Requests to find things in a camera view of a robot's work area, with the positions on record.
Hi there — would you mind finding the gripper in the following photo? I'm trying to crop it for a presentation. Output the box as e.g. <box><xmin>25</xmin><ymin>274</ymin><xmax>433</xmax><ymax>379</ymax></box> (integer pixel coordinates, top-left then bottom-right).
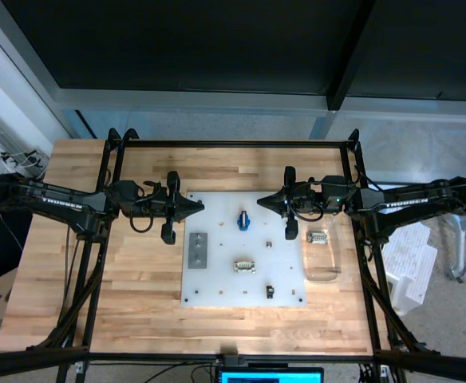
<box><xmin>256</xmin><ymin>166</ymin><xmax>324</xmax><ymax>241</ymax></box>
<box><xmin>147</xmin><ymin>170</ymin><xmax>206</xmax><ymax>245</ymax></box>

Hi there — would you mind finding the grey connector hub base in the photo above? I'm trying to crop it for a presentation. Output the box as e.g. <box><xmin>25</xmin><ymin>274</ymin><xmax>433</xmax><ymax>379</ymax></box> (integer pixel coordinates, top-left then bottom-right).
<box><xmin>232</xmin><ymin>259</ymin><xmax>257</xmax><ymax>275</ymax></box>

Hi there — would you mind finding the blue and white plug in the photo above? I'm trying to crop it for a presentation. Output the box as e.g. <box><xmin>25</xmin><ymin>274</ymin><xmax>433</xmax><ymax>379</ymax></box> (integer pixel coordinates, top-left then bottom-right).
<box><xmin>235</xmin><ymin>210</ymin><xmax>252</xmax><ymax>232</ymax></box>

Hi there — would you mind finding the grey metal plate with pegs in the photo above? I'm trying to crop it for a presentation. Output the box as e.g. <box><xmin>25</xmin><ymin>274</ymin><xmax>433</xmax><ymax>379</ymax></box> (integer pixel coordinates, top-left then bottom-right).
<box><xmin>187</xmin><ymin>231</ymin><xmax>210</xmax><ymax>270</ymax></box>

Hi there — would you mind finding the clear plastic tub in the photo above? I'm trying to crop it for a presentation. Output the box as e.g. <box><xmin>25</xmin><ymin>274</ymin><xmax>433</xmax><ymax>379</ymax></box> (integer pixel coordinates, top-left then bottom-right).
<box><xmin>301</xmin><ymin>215</ymin><xmax>352</xmax><ymax>285</ymax></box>

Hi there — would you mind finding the white mounting board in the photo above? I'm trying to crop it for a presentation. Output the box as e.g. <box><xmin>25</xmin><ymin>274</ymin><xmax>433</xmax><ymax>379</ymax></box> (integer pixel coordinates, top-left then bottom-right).
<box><xmin>180</xmin><ymin>191</ymin><xmax>309</xmax><ymax>308</ymax></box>

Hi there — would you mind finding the white stepped block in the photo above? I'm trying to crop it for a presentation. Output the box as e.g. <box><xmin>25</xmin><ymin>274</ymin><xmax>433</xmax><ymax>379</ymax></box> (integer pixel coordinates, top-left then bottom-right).
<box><xmin>380</xmin><ymin>221</ymin><xmax>437</xmax><ymax>318</ymax></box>

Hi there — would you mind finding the screen with blue edge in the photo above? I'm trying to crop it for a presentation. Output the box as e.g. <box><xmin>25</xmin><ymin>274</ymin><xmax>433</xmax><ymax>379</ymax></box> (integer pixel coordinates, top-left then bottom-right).
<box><xmin>215</xmin><ymin>366</ymin><xmax>325</xmax><ymax>383</ymax></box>

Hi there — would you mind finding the grey metal stand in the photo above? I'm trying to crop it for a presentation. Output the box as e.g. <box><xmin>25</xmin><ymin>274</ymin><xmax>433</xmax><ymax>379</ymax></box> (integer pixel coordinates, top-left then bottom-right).
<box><xmin>444</xmin><ymin>213</ymin><xmax>466</xmax><ymax>285</ymax></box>

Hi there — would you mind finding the black cable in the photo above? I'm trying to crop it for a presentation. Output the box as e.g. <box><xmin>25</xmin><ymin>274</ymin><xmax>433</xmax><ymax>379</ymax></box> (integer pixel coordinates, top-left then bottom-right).
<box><xmin>130</xmin><ymin>215</ymin><xmax>155</xmax><ymax>234</ymax></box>

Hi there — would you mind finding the black aluminium frame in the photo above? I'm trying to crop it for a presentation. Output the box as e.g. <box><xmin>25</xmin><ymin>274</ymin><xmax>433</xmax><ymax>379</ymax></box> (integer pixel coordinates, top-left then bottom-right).
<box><xmin>0</xmin><ymin>127</ymin><xmax>466</xmax><ymax>383</ymax></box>

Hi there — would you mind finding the black camera mount box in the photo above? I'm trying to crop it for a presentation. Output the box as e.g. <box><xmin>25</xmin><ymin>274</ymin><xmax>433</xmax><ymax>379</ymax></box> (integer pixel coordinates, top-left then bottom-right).
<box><xmin>215</xmin><ymin>346</ymin><xmax>245</xmax><ymax>369</ymax></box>

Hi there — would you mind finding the black wall post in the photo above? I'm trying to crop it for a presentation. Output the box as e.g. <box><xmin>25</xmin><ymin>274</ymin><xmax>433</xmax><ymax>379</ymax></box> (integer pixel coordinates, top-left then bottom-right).
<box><xmin>326</xmin><ymin>0</ymin><xmax>377</xmax><ymax>112</ymax></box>

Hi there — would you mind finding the bundle of room cables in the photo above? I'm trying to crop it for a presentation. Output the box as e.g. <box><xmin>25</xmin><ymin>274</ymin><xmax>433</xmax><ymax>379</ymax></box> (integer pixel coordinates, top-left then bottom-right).
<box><xmin>0</xmin><ymin>148</ymin><xmax>46</xmax><ymax>171</ymax></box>

